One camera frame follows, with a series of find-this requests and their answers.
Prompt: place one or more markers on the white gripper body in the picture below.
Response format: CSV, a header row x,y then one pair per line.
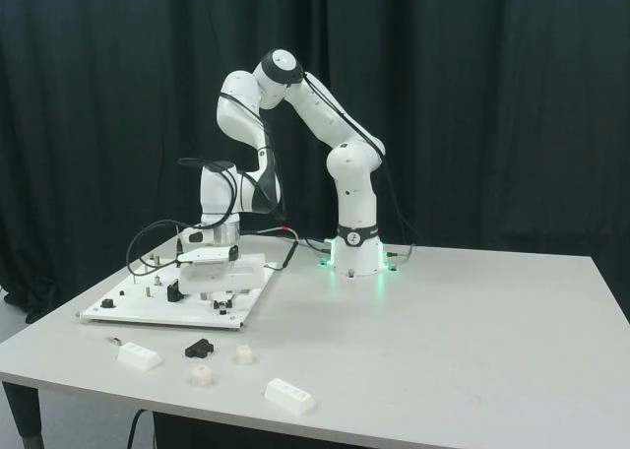
x,y
221,277

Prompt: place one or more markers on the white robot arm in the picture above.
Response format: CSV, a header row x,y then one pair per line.
x,y
352,188

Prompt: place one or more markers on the black D-SUB plug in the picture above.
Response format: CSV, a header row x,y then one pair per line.
x,y
199,348

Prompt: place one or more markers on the beige round plug holder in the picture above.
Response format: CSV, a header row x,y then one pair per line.
x,y
244,355

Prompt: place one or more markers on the thin black rod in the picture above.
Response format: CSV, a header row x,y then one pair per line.
x,y
290,254

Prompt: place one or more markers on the beige square plug holder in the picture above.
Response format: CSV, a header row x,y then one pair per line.
x,y
202,375

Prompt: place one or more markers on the white task board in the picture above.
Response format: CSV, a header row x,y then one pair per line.
x,y
133,311

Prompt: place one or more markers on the white peg holder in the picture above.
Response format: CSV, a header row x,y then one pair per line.
x,y
140,356
290,395

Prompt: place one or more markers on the black table leg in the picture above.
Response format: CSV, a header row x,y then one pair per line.
x,y
22,414

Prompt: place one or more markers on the black curtain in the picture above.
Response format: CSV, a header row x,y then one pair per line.
x,y
492,99

